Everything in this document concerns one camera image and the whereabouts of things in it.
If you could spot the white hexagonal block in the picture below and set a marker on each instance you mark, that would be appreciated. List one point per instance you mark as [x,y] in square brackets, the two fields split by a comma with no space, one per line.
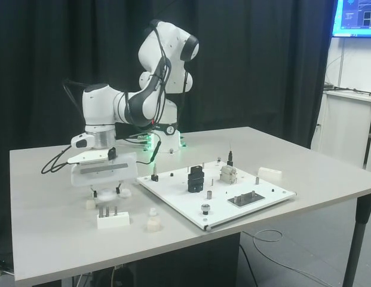
[150,224]

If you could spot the white cabinet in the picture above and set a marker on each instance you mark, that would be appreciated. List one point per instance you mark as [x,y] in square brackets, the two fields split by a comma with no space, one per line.
[343,128]

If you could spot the white task board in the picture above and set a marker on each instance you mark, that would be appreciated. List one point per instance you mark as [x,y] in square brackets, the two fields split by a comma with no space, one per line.
[179,203]

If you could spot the black D-SUB plug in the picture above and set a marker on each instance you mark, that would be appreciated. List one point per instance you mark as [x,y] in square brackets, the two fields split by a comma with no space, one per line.
[195,180]

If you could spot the white peg holder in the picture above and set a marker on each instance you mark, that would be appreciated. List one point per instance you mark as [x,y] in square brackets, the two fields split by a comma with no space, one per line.
[113,222]

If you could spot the white medium gear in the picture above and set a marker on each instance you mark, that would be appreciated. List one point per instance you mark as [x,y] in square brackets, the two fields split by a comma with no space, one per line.
[125,194]

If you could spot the black table leg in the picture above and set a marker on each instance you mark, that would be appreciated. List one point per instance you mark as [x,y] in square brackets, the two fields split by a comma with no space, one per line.
[360,233]

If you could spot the blue screen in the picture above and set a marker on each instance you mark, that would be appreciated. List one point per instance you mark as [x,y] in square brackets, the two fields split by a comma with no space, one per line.
[355,18]

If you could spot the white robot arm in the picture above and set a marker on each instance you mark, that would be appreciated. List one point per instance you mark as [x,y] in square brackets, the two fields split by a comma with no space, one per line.
[149,104]

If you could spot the white holder with holes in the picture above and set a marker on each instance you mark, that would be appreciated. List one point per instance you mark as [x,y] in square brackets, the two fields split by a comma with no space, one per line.
[269,174]

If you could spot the white small gear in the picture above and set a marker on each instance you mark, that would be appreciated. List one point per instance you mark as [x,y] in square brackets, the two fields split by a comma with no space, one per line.
[152,212]

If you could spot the metal bolt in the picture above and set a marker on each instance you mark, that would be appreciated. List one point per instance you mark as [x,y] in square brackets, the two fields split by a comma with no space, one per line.
[155,169]

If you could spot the white large gear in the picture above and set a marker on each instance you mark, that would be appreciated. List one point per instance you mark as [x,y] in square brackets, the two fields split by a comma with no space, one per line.
[107,195]

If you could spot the small white square block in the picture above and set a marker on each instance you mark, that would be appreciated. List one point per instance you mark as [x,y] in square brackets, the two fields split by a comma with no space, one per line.
[90,204]

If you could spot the small white wrist box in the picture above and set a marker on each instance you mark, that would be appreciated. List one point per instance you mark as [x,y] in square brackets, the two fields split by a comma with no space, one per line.
[80,142]

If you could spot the metal square peg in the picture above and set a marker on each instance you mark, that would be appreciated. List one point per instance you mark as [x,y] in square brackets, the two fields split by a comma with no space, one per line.
[100,211]

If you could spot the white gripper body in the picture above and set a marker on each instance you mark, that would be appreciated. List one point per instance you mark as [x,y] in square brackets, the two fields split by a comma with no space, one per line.
[104,175]

